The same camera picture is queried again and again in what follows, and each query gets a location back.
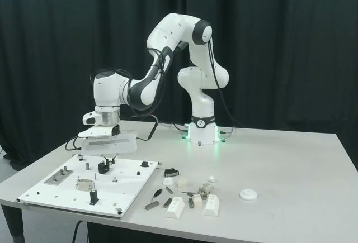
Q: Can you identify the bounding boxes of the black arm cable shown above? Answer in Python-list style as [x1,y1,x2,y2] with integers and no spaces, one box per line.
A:
[206,39,236,138]
[89,47,170,117]

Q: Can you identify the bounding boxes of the dark table leg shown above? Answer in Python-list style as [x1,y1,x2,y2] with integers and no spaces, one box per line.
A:
[4,203,25,243]

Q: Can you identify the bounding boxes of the black curtain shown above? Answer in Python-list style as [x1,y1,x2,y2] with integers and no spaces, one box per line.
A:
[0,0,358,157]

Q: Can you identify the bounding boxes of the white large gear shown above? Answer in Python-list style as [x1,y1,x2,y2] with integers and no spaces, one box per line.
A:
[239,188,259,201]

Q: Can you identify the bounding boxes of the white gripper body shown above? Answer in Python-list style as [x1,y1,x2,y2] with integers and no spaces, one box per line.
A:
[80,131,138,156]

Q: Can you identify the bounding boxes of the white holder with square holes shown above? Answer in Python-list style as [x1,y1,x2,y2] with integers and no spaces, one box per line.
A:
[201,194,220,217]

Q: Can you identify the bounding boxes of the thin black rod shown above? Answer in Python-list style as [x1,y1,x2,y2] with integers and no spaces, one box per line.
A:
[148,122,158,141]

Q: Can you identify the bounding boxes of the flat white mounting plate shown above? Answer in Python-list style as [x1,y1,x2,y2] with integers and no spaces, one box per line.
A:
[77,127,113,139]

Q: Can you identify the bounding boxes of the white holder with round holes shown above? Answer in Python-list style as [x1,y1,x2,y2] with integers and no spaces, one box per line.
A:
[164,196,186,218]

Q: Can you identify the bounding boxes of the white task board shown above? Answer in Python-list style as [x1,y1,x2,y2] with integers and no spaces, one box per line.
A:
[16,153,163,220]

